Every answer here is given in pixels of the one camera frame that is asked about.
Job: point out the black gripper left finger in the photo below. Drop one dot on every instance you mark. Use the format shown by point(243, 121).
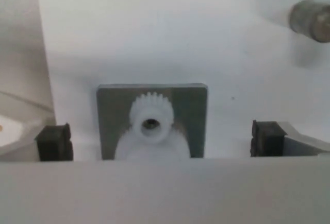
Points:
point(54, 144)

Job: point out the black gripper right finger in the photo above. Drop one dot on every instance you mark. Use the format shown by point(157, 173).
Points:
point(266, 141)

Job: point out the white small gear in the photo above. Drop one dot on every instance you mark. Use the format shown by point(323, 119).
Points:
point(152, 103)

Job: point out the white task board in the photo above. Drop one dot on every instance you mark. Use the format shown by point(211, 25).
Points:
point(180, 41)

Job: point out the thick round metal post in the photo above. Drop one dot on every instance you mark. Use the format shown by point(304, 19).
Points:
point(309, 20)

